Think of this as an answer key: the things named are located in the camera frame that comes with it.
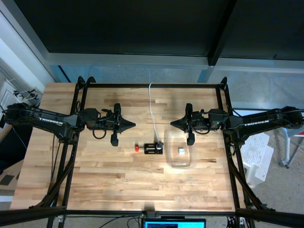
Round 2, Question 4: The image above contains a white cable with plug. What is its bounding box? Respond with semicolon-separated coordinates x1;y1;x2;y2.
146;70;164;150

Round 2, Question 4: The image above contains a black vertical post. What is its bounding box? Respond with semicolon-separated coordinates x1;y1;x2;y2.
208;0;238;67

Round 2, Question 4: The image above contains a black clamp with red knob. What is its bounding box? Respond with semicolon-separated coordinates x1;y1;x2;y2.
134;141;164;155

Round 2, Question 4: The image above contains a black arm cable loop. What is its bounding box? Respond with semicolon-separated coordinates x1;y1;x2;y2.
92;127;107;140

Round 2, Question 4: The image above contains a black metal frame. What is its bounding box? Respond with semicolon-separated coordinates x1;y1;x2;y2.
0;82;304;228

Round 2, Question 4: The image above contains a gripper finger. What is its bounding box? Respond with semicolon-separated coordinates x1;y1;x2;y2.
120;124;136;134
170;123;187;133
170;115;187;124
120;115;136;125

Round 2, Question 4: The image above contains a grey metal stand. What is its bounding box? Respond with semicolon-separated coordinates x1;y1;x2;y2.
268;116;304;169

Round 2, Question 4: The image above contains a small black camera mount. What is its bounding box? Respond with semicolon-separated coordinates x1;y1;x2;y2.
142;209;159;219

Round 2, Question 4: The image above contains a white plastic step stool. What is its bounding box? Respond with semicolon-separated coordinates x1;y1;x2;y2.
239;133;271;190

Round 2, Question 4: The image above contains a laptop screen with blue edge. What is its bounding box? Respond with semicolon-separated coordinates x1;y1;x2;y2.
142;218;207;228

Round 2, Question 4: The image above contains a cardboard box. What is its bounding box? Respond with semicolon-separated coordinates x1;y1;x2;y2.
0;159;25;197

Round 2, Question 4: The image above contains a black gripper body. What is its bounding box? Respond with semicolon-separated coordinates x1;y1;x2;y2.
101;103;122;146
185;103;209;146

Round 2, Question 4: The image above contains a clear plastic tub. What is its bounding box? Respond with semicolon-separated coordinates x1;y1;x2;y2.
165;129;197;170

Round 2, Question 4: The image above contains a black cable bundle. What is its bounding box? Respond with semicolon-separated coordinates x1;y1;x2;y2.
12;88;40;101

